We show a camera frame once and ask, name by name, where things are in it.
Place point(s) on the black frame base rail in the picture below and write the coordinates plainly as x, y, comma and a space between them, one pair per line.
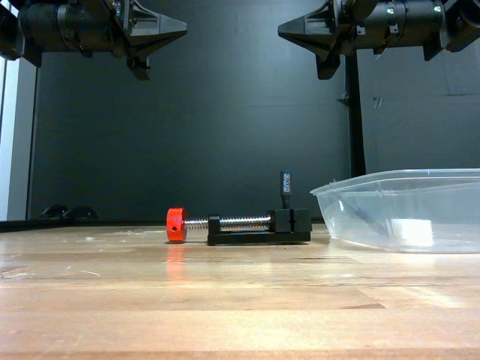
93, 224

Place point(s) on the black gripper wedge finger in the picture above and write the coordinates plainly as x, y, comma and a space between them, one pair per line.
315, 32
139, 65
157, 28
328, 65

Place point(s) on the black upright frame post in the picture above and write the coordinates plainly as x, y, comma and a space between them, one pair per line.
356, 131

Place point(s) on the black vise with orange knob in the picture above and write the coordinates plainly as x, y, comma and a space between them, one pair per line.
288, 225

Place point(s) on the clear plastic container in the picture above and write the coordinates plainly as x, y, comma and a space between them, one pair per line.
412, 225

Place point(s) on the dark rounded object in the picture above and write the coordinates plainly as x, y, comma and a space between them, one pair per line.
52, 212
82, 213

